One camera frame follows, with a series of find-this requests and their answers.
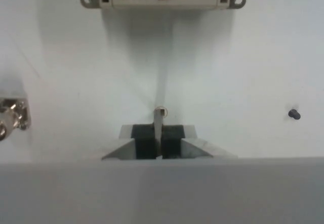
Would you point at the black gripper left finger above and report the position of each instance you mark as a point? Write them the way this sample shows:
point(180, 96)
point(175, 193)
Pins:
point(144, 143)

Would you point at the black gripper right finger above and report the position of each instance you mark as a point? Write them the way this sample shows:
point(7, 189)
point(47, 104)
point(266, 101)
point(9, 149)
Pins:
point(174, 143)

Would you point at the thin metal square peg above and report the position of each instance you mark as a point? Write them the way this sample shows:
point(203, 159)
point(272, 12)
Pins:
point(158, 128)

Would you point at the white task board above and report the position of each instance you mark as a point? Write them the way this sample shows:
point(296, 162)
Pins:
point(227, 69)

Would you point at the small black screw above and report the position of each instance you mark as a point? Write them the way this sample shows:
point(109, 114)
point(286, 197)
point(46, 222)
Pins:
point(294, 114)

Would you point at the metal BNC plug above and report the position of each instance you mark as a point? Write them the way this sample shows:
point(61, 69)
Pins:
point(6, 128)

